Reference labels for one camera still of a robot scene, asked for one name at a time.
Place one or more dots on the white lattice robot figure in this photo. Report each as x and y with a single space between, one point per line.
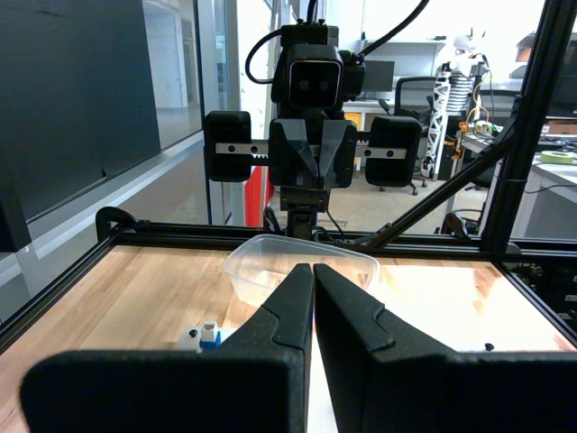
439 117

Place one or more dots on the black office chair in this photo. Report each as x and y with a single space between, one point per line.
410 88

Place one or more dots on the clear plastic tub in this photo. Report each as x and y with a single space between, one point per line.
266 257

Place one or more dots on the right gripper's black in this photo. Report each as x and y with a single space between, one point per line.
227 135

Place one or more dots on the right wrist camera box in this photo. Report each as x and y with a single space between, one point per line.
315 81

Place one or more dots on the green tape roll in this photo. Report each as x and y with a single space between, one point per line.
558 158

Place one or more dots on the black metal frame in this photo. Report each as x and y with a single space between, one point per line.
180 232

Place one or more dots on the black computer monitor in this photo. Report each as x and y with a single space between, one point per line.
381 76

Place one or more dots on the white desk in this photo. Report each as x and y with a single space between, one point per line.
554 176

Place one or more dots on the red box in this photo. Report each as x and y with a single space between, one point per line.
258 194

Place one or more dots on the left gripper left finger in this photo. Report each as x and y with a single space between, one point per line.
180 392

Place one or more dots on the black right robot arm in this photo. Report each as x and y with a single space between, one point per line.
301 221

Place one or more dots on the small blue white connector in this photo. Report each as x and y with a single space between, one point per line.
209 336

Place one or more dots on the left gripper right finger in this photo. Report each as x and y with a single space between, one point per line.
451 392

